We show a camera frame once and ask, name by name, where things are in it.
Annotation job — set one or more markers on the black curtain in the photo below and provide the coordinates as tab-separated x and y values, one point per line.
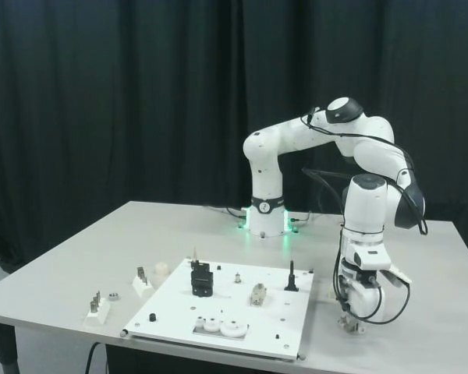
101	97

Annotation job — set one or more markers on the black table leg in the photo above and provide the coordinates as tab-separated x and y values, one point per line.
2	346

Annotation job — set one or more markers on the white cylinder holder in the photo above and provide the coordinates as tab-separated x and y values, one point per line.
161	269

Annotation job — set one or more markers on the grey metal waterproof plug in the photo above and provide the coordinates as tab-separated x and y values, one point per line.
351	328

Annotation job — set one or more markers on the white round peg holder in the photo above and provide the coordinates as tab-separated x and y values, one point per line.
97	316

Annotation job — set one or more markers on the white large gear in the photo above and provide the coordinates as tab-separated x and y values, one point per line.
234	328

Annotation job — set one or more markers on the large metal square peg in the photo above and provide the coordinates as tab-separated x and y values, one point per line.
140	272

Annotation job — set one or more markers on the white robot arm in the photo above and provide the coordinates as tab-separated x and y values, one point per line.
265	156

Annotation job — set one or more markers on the black box under table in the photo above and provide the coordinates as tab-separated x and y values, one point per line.
199	360

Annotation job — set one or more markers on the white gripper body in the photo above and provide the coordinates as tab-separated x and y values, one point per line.
368	304

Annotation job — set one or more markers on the white task board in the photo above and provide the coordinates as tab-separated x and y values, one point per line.
179	311

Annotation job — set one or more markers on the medium metal round peg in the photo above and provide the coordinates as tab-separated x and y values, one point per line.
97	300

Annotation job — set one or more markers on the metal nut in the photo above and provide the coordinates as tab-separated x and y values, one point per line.
114	296

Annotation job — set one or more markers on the white medium gear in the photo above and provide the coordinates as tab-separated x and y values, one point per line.
211	325

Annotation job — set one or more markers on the black bolt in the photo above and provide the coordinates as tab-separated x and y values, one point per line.
153	317

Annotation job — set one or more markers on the large metal round peg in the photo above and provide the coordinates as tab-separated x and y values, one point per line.
93	305

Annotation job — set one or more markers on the black USB plug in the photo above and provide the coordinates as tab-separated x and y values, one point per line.
291	282

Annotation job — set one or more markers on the white square peg holder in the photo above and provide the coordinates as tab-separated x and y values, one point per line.
142	289

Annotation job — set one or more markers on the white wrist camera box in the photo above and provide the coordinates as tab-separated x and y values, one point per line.
368	259

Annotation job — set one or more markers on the black D-SUB plug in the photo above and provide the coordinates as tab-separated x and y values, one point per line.
201	280

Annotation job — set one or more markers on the white small gear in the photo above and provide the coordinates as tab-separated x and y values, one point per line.
199	322

